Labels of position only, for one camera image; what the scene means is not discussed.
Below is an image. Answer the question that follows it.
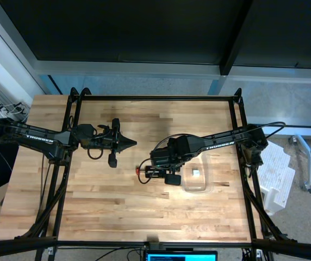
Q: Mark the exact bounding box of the black aluminium table frame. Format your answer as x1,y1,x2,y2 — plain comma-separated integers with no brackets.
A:
0,86,311,261

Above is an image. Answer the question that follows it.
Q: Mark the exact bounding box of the laptop screen with blue edge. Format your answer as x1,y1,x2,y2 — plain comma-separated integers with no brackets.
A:
144,250,218,261

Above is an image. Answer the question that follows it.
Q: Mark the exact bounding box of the clear plastic tub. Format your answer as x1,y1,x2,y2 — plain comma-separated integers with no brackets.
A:
181,152,213,194

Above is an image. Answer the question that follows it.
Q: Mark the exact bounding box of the black structural column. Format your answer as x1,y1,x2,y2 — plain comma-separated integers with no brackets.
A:
219,0,254,76

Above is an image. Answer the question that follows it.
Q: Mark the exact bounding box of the grey aluminium window ledge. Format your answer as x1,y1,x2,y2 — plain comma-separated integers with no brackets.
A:
34,60,311,82

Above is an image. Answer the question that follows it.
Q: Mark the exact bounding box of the black vise with orange knob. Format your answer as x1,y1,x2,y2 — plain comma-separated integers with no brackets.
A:
135,165,167,179

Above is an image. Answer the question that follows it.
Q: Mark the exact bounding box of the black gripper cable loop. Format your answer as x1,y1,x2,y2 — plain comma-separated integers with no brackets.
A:
86,141,104,160

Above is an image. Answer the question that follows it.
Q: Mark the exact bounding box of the white foam packing block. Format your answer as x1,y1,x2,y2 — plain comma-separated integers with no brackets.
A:
257,142,296,217

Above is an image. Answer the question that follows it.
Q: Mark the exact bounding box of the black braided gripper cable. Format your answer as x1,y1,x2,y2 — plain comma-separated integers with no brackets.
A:
137,159,158,185

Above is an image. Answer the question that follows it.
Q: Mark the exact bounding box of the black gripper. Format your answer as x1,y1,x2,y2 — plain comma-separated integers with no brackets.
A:
95,118,138,169
164,166,182,187

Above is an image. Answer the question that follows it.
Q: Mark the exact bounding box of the black and white cable bundle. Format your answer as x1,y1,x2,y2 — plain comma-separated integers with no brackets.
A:
0,101,28,115

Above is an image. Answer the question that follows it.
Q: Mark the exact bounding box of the small black fixed camera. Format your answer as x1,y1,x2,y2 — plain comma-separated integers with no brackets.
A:
146,240,164,250

